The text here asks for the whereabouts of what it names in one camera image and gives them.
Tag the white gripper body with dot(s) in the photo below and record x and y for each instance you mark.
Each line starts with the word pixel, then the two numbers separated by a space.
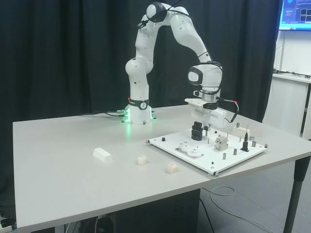
pixel 216 117

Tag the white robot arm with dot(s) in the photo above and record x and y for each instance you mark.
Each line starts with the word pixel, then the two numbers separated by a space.
pixel 141 72

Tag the large metal round peg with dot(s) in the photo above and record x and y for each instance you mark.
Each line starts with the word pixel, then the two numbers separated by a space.
pixel 237 125

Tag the long white peg holder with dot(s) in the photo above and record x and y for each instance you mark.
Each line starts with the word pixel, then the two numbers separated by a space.
pixel 102 154
pixel 240 131

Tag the large metal square peg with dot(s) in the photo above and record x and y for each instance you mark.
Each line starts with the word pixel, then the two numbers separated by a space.
pixel 253 143

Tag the flat white mounting plate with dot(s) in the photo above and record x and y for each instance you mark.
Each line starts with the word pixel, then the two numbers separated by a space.
pixel 194 102

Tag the white large gear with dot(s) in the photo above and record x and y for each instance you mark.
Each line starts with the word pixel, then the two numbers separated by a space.
pixel 193 153

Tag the white medium gear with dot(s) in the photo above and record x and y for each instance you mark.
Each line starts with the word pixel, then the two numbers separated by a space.
pixel 184 147

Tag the white task board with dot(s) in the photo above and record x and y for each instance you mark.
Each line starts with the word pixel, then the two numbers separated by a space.
pixel 209 157

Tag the black USB plug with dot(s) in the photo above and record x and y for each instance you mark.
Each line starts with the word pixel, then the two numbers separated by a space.
pixel 244 145

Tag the small white holder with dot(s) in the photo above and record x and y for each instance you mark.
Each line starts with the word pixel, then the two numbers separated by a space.
pixel 143 160
pixel 172 168

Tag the white cabinet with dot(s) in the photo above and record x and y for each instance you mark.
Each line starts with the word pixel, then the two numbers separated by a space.
pixel 286 104

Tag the black cabinet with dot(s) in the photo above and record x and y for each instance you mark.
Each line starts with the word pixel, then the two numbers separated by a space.
pixel 155 213

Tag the dark table leg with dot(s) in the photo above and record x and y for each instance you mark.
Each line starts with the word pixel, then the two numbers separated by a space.
pixel 297 189

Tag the blue screen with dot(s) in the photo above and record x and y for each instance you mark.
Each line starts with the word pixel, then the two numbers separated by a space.
pixel 295 14

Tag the black curtain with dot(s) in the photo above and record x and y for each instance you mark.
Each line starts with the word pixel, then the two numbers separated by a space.
pixel 48 48

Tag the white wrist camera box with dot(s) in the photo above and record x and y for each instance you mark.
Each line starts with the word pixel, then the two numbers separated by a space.
pixel 197 93

